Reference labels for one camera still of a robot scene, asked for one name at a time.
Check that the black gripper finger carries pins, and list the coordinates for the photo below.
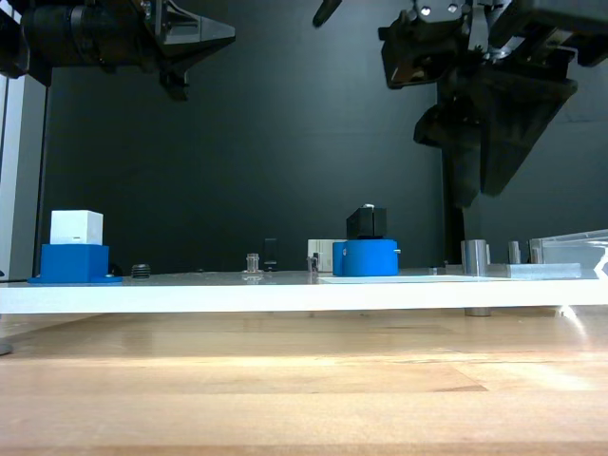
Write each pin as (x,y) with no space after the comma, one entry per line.
(513,123)
(176,83)
(204,43)
(463,152)

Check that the small black connector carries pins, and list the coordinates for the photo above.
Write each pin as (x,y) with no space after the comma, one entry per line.
(271,254)

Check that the clear plastic tub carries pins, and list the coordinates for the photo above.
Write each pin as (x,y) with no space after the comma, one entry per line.
(575,252)

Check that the medium silver metal pin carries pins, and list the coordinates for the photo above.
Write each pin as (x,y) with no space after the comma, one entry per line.
(535,255)

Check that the white cube block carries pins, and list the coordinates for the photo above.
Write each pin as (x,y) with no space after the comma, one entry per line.
(71,228)

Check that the white base board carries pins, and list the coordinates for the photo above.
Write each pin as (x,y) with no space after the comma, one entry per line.
(237,297)

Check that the thin silver metal pin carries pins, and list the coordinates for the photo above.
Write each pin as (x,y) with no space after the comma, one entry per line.
(514,252)

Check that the thin white sheet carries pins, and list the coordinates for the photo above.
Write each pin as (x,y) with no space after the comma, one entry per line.
(399,279)

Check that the grey frame post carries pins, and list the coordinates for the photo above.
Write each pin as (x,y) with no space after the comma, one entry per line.
(19,190)

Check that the black frame post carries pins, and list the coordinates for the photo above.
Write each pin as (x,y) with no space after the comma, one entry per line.
(454,237)

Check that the black block clamp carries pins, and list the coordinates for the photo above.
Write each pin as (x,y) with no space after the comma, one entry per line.
(366,223)

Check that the grey metal peg block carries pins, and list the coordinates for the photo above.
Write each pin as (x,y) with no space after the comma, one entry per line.
(541,271)

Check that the blue square socket base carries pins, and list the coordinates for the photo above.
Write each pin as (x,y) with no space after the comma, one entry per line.
(71,263)

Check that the blue round holder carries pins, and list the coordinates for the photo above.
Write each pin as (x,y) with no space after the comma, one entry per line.
(370,259)

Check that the small grey plug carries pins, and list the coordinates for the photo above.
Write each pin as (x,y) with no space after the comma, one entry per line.
(312,265)

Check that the grey round foot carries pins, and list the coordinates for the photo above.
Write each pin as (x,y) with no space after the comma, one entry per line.
(5,348)

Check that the white connector housing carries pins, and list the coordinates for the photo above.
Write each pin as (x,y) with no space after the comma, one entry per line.
(323,256)

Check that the large silver metal cylinder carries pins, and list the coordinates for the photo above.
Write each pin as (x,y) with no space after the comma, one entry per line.
(474,256)

